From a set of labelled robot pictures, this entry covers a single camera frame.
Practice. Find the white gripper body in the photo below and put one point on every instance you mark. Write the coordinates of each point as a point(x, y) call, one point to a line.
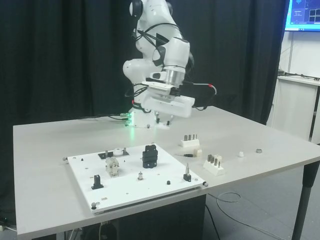
point(172, 107)

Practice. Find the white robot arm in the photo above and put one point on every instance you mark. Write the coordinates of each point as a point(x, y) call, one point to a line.
point(172, 55)

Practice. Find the white medium gear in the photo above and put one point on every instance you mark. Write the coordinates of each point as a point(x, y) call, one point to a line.
point(118, 152)

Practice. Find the white small gear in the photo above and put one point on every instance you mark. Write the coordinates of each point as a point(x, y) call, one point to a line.
point(240, 154)

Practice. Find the white round peg holder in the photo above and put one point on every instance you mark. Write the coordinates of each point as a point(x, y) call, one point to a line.
point(190, 144)

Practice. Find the black D-SUB plug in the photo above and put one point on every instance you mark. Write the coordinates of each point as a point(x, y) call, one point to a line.
point(150, 157)

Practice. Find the cream cube holder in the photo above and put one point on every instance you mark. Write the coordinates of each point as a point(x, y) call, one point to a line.
point(198, 153)
point(219, 158)

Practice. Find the large metal square peg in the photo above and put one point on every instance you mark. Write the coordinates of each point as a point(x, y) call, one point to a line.
point(209, 158)

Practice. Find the metal BNC plug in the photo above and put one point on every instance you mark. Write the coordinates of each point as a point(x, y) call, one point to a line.
point(140, 176)

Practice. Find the medium metal square peg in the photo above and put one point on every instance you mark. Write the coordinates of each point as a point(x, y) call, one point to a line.
point(215, 161)

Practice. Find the white task board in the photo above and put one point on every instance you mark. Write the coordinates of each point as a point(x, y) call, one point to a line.
point(155, 185)

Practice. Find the white square peg holder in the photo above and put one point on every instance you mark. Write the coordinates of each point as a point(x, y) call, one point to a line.
point(215, 170)

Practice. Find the beige rectangular connector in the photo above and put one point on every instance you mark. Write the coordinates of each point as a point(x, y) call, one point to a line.
point(111, 167)

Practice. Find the grey metal nut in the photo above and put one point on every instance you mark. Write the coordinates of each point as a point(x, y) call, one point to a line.
point(258, 151)

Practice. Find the white cabinet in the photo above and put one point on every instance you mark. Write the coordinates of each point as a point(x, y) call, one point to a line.
point(292, 105)

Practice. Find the black curtain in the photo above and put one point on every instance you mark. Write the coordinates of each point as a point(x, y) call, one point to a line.
point(50, 62)

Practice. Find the black table leg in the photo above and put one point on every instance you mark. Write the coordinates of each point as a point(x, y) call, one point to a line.
point(303, 200)

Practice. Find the blue screen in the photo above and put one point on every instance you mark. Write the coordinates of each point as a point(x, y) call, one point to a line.
point(303, 15)

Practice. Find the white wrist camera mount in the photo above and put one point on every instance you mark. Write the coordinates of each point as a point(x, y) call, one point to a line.
point(157, 86)

